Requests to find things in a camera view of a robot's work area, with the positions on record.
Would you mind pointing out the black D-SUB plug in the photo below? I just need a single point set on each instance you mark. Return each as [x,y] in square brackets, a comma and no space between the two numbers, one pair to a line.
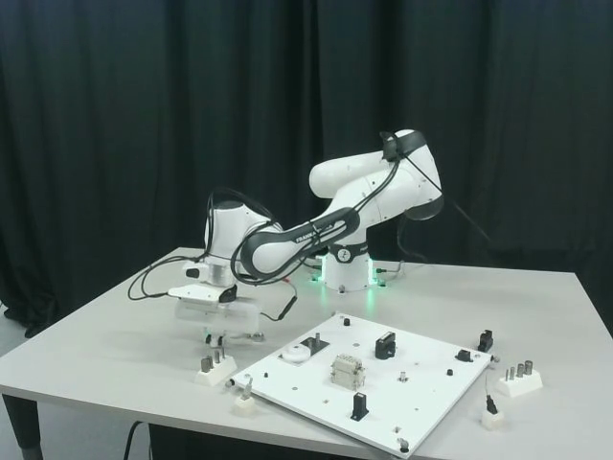
[485,341]

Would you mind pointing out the large metal round peg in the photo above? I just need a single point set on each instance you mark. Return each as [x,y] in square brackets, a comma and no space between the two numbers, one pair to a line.
[529,369]

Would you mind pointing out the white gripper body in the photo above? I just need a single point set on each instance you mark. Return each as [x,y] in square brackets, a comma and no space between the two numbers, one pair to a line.
[215,315]

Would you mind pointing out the black curtain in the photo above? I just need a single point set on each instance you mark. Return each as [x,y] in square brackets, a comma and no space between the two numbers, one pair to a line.
[143,96]

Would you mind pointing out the dark grey table leg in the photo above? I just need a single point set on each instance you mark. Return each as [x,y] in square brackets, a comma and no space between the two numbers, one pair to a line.
[21,426]

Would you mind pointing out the white task board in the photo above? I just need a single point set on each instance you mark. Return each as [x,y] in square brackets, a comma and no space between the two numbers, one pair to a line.
[421,393]

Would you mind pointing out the small metal bolt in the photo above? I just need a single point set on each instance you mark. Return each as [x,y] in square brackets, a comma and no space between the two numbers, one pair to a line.
[258,336]

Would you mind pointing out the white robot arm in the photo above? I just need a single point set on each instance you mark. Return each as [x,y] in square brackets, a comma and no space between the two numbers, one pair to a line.
[345,182]

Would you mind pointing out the black Ethernet plug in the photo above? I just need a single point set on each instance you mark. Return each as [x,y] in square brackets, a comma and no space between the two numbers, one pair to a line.
[490,402]

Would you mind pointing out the small white plug holder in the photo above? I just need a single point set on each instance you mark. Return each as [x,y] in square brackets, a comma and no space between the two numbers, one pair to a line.
[492,420]
[243,407]

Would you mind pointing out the white square peg holder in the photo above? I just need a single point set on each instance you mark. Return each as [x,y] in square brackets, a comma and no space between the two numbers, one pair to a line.
[213,377]

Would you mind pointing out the silver USB plug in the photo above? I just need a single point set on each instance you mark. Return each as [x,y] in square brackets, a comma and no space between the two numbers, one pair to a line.
[246,390]

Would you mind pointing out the beige rectangular connector block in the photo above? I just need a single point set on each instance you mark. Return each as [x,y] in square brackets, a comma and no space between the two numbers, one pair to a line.
[347,370]

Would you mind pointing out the small white sensor box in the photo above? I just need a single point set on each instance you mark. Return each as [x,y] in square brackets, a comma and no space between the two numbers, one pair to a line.
[196,272]

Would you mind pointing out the medium metal round peg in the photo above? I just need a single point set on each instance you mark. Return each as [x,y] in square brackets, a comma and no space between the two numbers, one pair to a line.
[521,371]

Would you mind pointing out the white round peg holder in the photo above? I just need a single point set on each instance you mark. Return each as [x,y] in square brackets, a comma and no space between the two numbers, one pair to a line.
[519,385]

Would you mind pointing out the large metal square peg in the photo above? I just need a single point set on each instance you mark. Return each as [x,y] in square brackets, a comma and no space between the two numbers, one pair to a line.
[208,365]

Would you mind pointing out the white large gear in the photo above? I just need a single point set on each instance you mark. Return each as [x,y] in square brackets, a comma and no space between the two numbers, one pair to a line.
[294,356]

